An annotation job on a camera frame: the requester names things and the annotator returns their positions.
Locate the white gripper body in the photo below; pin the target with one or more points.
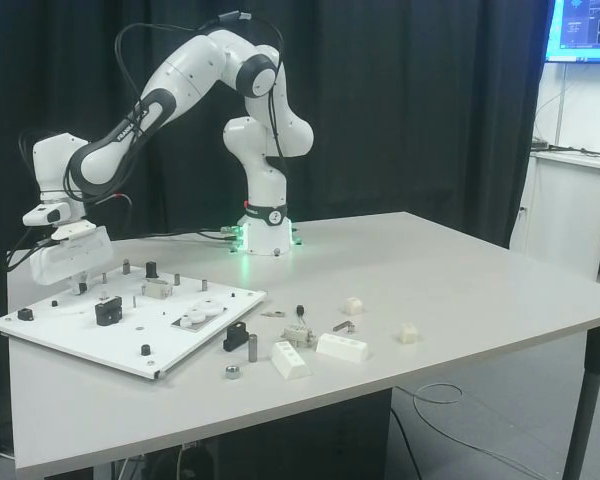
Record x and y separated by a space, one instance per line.
70 257

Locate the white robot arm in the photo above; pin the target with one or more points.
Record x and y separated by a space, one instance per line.
190 65

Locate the thick metal round peg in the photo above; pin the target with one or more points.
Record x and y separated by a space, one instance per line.
253 347
125 266

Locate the long white peg holder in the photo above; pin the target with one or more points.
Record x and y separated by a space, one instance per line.
342 347
290 361

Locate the metal square peg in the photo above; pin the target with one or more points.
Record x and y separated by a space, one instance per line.
341 326

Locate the flat white mounting plate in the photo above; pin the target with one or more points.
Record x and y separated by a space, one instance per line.
72 230

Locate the white task board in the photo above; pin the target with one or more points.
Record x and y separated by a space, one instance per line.
65 340

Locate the white small gear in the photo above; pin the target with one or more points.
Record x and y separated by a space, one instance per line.
184 322

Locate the white medium gear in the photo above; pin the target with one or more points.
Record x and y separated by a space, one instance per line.
195 317

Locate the white large gear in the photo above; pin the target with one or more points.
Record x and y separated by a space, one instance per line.
210 306

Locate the black D-SUB plug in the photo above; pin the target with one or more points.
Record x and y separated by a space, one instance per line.
236 339

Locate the metal bolt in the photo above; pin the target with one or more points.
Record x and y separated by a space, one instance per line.
230 373

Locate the metal USB plug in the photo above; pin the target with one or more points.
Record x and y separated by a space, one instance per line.
272 314

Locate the white waterproof plug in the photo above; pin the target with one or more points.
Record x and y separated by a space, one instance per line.
296 335

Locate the small white holder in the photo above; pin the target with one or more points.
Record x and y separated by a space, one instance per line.
409 334
352 306

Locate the black curtains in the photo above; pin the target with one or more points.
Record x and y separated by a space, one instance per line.
405 100

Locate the white cabinet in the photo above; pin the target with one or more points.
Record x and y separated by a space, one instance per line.
565 215

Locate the dark table leg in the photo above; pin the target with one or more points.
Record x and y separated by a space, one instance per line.
592 380

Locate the blue screen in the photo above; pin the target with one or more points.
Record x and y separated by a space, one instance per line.
585 30

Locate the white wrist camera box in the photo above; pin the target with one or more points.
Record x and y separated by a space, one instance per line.
35 216

